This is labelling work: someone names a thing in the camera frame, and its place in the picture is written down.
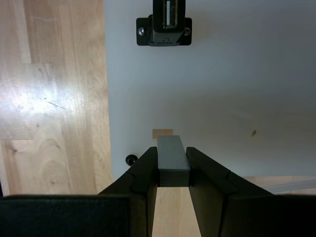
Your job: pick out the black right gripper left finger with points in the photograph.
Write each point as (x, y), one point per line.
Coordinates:
(142, 187)

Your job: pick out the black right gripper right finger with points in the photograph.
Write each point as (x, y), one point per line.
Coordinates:
(209, 192)

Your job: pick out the grey 16mm bar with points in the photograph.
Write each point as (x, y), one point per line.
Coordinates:
(172, 158)

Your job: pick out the black board screw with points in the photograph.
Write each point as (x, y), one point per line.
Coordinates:
(130, 160)

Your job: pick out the white task board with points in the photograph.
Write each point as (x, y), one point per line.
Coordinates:
(222, 74)

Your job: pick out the black connector socket housing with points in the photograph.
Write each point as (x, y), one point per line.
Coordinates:
(164, 37)

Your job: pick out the silver socket mounting screw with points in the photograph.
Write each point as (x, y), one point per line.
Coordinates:
(141, 31)

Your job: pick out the dark socket mounting screw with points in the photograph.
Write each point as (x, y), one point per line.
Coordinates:
(187, 31)

